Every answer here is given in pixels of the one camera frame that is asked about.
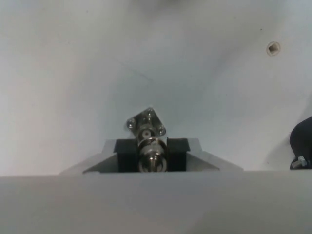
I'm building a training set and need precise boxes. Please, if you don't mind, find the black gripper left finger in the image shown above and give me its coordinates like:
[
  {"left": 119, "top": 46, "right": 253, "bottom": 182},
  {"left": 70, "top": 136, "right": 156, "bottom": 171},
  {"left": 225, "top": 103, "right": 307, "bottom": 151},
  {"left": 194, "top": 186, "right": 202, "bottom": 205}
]
[{"left": 59, "top": 137, "right": 139, "bottom": 174}]

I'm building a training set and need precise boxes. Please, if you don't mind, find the white task board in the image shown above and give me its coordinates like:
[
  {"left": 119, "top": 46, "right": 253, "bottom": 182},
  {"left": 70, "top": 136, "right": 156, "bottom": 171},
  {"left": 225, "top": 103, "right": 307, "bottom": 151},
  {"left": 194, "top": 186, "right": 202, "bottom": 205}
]
[{"left": 0, "top": 0, "right": 312, "bottom": 176}]

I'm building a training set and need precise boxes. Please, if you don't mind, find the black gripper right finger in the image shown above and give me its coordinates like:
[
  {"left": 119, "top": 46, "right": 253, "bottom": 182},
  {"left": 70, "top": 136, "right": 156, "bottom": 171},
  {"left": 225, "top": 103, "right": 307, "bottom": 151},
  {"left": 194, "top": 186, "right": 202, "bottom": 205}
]
[{"left": 167, "top": 137, "right": 245, "bottom": 173}]

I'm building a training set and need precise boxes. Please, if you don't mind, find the metal BNC plug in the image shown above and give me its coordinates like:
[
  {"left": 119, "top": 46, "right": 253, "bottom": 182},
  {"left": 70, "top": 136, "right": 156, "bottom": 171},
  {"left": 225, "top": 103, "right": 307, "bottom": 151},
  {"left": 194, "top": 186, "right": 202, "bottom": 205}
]
[{"left": 136, "top": 137, "right": 169, "bottom": 173}]

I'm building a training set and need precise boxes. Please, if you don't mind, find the black waterproof plug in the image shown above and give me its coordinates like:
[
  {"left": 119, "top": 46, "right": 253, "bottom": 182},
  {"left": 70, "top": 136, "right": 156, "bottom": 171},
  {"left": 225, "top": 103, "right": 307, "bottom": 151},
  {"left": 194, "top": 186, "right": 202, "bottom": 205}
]
[{"left": 289, "top": 118, "right": 312, "bottom": 171}]

